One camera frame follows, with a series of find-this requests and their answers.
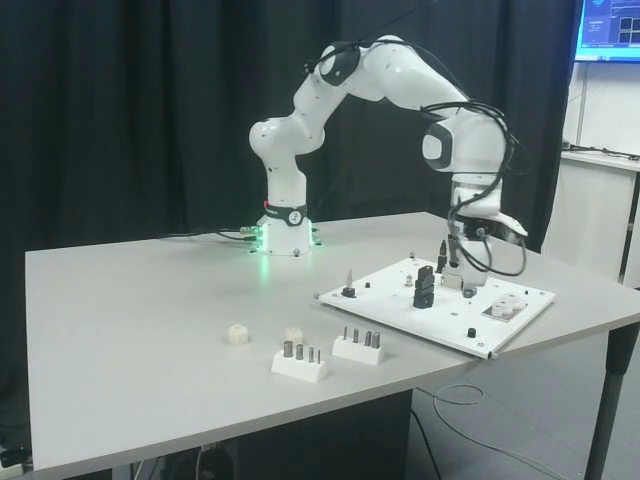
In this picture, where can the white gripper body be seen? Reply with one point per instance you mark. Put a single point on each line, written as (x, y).
(472, 265)

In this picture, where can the metal hex bolt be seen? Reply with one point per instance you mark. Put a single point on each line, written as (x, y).
(469, 292)

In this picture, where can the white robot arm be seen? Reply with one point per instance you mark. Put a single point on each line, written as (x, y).
(390, 70)

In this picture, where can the grey waterproof plug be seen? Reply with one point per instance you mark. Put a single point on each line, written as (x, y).
(451, 281)

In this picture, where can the white medium gear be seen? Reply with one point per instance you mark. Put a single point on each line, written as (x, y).
(507, 305)

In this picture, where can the white small gear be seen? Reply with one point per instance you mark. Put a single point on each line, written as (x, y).
(499, 312)

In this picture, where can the black D-SUB plug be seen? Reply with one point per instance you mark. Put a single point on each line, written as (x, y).
(423, 290)

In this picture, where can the white large gear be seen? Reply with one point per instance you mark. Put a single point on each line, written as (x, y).
(517, 299)

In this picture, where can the metal BNC plug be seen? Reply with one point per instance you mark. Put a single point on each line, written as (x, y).
(410, 283)

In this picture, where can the white task board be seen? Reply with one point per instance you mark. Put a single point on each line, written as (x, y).
(400, 315)

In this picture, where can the large metal square peg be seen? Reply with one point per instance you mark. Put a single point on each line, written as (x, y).
(376, 341)

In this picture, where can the black upright plug with pin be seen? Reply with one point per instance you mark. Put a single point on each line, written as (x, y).
(348, 290)

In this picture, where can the medium metal square peg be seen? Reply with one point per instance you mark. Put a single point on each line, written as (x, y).
(368, 339)

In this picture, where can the white cabinet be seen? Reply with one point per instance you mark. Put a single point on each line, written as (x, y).
(590, 215)

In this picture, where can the small metal square peg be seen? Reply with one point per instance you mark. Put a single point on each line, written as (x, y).
(356, 336)

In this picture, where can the white peg holder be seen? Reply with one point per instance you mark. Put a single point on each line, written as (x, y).
(357, 354)
(300, 371)

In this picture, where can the black table leg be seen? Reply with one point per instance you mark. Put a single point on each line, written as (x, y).
(607, 400)

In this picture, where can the small white cube holder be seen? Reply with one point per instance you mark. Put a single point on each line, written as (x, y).
(238, 335)
(294, 334)

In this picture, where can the medium metal round peg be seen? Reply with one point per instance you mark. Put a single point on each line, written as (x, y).
(300, 352)

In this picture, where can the large metal round peg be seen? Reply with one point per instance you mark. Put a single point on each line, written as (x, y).
(288, 349)

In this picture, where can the blue screen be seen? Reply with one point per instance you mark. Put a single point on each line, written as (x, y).
(610, 30)

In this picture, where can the black curtain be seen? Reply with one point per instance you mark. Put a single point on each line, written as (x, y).
(125, 100)

